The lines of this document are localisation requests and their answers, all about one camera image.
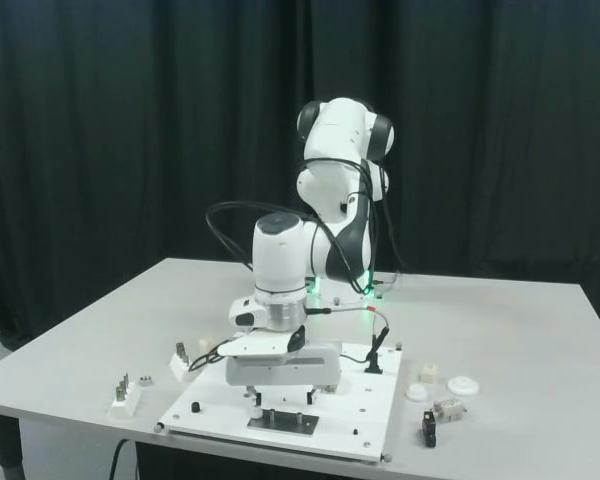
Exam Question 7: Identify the white task board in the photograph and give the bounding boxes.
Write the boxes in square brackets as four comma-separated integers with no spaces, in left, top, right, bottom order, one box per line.
[154,343,407,459]

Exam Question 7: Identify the black small plug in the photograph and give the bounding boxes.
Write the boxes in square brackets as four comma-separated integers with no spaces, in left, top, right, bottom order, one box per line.
[422,409,439,448]

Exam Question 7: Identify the white round peg holder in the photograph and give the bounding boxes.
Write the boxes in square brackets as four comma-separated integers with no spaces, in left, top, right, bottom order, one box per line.
[109,384,143,419]

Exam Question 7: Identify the flat white mounting plate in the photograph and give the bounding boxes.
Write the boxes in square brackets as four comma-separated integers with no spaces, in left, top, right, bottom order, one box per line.
[218,332,294,359]

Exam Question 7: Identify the silver wrist ring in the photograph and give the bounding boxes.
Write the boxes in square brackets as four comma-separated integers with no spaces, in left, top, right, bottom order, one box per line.
[264,302,307,333]

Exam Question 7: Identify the black curtain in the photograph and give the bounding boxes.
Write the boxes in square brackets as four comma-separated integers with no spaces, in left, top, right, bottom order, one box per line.
[0,0,600,351]

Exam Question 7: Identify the black camera cable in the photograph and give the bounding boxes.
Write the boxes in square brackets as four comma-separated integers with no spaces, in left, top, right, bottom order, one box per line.
[189,348,227,372]

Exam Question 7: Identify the thin black rod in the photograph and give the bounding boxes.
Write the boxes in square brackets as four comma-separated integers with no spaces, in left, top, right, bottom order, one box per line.
[366,322,392,360]

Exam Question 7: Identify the white large gear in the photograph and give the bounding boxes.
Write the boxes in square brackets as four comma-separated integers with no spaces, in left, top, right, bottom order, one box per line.
[447,375,481,399]

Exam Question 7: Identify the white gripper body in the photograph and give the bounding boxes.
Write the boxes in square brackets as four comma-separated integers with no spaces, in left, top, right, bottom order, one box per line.
[224,342,343,389]

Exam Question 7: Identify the black cable under table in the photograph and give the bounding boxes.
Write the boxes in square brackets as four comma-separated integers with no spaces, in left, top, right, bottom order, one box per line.
[111,438,134,480]

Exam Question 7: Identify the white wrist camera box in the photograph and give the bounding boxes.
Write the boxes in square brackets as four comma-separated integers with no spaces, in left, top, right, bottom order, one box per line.
[228,298,269,332]

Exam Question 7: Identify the black table leg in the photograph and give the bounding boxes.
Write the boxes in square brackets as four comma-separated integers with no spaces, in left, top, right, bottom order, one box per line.
[0,412,22,480]

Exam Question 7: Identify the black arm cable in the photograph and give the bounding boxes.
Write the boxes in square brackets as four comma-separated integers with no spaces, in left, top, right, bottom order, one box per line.
[204,155,406,294]

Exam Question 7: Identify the white square peg holder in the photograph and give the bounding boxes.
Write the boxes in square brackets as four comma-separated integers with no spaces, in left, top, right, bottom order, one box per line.
[169,342,198,384]

